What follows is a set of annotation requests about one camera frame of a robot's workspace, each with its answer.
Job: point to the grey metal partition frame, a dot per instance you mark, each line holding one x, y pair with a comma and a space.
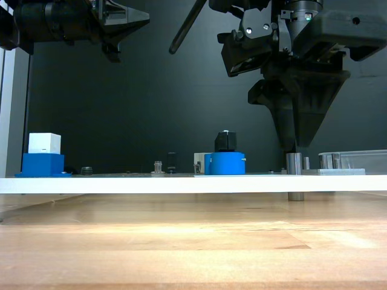
16, 114

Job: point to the black knurled knob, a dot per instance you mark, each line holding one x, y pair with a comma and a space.
87, 170

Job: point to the grey metal block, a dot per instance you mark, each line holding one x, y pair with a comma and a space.
338, 172

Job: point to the thin grey metal pin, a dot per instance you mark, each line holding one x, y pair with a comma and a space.
306, 163

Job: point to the white mounting board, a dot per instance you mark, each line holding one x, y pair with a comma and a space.
121, 184

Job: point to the clear plastic tub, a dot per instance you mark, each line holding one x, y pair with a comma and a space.
362, 158

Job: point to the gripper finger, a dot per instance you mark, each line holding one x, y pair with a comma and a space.
281, 114
314, 99
136, 21

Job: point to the steel 16mm cylinder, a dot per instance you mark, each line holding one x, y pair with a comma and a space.
294, 164

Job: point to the beige connector housing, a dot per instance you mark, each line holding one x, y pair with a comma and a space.
199, 160

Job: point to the black clamp block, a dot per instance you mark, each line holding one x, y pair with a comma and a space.
225, 140

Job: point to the blue round holder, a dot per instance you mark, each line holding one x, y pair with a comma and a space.
225, 163

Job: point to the blue square holder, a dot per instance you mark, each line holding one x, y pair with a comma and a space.
42, 164

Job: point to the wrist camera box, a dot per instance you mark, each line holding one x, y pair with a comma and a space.
242, 57

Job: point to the small clear socket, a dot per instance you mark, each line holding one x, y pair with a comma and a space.
158, 167

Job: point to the white cube block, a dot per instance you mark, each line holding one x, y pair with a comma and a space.
44, 142

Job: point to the medium grey metal cylinder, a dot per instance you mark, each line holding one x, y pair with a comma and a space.
326, 160

